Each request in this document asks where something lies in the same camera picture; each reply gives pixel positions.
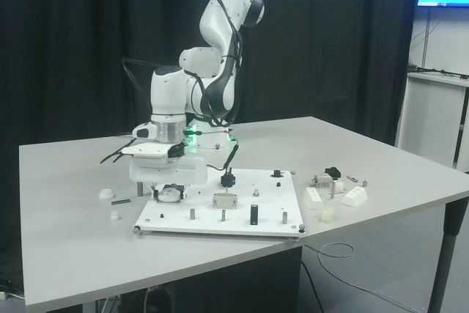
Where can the white large gear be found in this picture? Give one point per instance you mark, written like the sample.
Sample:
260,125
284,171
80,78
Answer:
169,195

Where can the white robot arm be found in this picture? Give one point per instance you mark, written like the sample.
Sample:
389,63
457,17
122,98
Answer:
166,89

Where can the black Ethernet plug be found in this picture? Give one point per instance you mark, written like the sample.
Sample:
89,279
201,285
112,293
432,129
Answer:
332,172

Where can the white cabinet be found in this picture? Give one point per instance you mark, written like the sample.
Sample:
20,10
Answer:
432,118

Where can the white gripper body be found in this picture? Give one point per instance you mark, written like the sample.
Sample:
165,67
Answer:
166,173

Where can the dark grey table leg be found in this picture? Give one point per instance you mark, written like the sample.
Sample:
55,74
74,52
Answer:
445,254

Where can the black waterproof plug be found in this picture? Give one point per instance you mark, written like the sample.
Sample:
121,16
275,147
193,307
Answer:
227,178

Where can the small white cube holder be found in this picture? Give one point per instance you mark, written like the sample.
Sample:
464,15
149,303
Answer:
328,215

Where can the small metal bolt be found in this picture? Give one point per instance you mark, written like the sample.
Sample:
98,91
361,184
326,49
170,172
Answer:
351,179

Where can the metal D-SUB plug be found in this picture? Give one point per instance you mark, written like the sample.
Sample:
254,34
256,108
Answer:
321,180

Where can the black USB plug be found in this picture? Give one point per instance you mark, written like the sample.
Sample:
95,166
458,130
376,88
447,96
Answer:
254,214

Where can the white small gear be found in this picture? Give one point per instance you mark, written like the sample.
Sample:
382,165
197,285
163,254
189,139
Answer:
115,215

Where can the metal square peg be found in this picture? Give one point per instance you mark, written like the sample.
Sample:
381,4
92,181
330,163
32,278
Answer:
122,202
284,218

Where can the metal BNC plug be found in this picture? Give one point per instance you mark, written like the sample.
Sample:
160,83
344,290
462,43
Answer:
256,193

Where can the white peg holder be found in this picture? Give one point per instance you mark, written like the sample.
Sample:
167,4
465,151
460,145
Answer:
354,197
314,198

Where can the thin black rod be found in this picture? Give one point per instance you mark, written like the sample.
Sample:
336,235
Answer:
209,132

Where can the metal round peg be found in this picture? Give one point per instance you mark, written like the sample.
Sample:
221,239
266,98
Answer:
222,216
191,214
140,188

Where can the flat white mounting plate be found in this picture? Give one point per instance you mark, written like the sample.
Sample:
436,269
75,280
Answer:
144,150

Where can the black curtain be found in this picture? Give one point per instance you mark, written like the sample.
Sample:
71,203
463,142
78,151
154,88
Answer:
73,52

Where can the small white holder block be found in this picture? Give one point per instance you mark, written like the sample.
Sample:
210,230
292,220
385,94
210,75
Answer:
338,186

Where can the white task board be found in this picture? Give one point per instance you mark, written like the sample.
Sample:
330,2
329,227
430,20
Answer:
220,227

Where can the white medium gear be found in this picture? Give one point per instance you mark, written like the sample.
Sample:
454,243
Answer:
106,194

